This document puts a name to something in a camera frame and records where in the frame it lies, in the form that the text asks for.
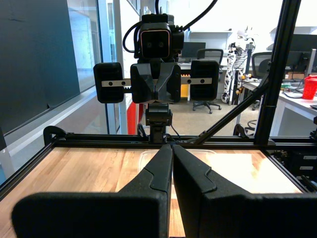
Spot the black aluminium table frame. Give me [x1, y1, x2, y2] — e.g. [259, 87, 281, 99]
[0, 0, 317, 202]

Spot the black mesh office chair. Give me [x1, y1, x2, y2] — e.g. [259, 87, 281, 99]
[192, 49, 224, 114]

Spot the yellow cabinet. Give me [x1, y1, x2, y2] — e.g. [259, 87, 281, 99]
[180, 73, 192, 99]

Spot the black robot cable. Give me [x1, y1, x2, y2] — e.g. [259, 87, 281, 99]
[123, 21, 142, 54]
[182, 0, 219, 32]

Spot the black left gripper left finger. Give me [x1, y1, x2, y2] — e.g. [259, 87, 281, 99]
[11, 144, 173, 238]

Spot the clear plastic tub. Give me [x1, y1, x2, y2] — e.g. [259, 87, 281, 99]
[139, 148, 216, 173]

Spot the grey office chair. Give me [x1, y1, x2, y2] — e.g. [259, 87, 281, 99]
[251, 51, 273, 111]

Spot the red cabinet panel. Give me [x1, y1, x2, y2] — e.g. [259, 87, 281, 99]
[126, 101, 145, 135]

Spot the small black computer monitor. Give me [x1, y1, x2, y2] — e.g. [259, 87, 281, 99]
[182, 42, 207, 59]

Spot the white lab desk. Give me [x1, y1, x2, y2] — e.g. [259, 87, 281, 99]
[241, 80, 317, 137]

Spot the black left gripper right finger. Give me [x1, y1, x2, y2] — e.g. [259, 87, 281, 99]
[172, 144, 317, 238]

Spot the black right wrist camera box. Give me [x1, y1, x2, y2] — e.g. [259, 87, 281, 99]
[138, 23, 172, 60]

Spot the black controller box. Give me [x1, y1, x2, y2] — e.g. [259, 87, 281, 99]
[279, 148, 317, 181]

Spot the large black computer monitor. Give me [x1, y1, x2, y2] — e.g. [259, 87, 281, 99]
[284, 34, 317, 75]

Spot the red plastic container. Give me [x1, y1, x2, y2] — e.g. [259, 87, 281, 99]
[302, 75, 317, 100]

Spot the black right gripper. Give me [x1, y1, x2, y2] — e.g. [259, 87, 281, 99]
[93, 59, 220, 104]

